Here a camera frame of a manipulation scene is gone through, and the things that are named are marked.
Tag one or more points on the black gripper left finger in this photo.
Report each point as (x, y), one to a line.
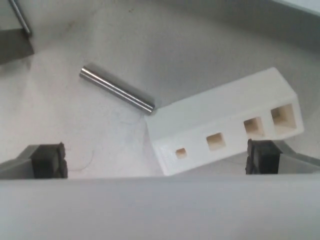
(48, 162)

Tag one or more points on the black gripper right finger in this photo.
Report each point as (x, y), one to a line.
(262, 157)

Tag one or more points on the white square-hole peg holder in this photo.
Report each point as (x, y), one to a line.
(212, 112)

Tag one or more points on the thin metal round peg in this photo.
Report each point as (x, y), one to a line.
(21, 17)

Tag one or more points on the white task board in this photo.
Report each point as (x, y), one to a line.
(307, 2)

